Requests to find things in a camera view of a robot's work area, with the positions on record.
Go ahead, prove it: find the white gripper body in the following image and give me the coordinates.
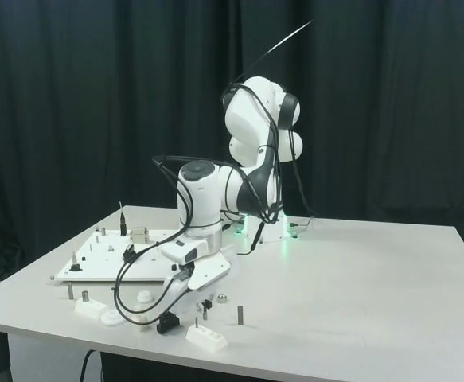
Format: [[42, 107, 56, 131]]
[[168, 245, 244, 316]]

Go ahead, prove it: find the white peg holder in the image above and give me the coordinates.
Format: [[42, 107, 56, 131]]
[[74, 296, 107, 320], [186, 325, 228, 353]]

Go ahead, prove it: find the black USB plug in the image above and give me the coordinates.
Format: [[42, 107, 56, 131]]
[[155, 312, 181, 333]]

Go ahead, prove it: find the white large gear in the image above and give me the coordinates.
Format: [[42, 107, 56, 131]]
[[99, 309, 123, 328]]

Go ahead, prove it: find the black control box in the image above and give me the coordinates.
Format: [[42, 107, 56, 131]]
[[100, 352, 248, 382]]

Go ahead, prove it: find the white task board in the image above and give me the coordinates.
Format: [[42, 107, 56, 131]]
[[49, 204, 232, 287]]

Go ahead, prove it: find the black curtain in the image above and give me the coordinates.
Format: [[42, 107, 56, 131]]
[[0, 0, 464, 275]]

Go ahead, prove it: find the black looped wrist cable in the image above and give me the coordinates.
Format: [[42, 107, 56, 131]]
[[113, 232, 189, 325]]

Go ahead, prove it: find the black power cable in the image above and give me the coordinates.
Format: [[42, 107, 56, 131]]
[[80, 349, 102, 382]]

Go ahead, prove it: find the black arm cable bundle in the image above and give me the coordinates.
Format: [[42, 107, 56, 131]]
[[153, 77, 316, 255]]

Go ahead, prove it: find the black cable tie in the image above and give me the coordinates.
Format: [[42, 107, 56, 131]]
[[235, 19, 314, 84]]

